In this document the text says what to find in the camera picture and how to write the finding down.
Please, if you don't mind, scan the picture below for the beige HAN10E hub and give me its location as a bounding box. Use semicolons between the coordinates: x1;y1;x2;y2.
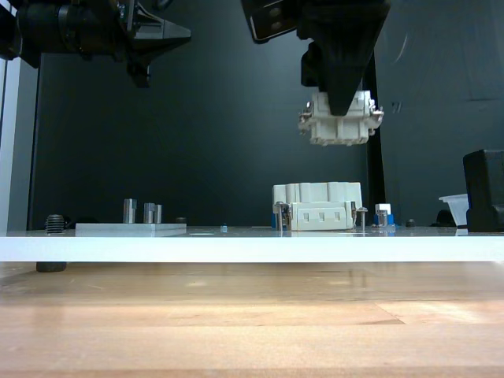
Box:
271;180;369;232

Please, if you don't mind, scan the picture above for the grey window frame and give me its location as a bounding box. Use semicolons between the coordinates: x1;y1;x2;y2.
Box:
0;54;39;232

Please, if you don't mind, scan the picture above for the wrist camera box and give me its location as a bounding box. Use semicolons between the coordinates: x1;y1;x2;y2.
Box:
240;0;297;43

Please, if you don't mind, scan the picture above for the black block fixture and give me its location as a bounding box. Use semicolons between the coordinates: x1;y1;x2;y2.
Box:
462;148;504;233

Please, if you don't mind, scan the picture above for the blue white small socket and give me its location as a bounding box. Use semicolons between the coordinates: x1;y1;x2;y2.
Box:
373;202;396;228

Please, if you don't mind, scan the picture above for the black upright post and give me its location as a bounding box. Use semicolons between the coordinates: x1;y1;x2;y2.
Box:
360;58;387;230

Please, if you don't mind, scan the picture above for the clear plastic tub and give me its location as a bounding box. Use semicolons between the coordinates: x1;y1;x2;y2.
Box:
438;193;470;228

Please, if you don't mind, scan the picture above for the grey metal peg plate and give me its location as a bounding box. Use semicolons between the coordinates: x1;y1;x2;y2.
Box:
74;198;187;237

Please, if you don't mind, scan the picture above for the beige HAN10E connector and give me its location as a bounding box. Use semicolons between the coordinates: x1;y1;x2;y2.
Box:
297;89;385;147

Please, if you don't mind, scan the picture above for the white board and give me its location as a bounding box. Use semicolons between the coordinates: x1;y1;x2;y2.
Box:
0;226;504;264

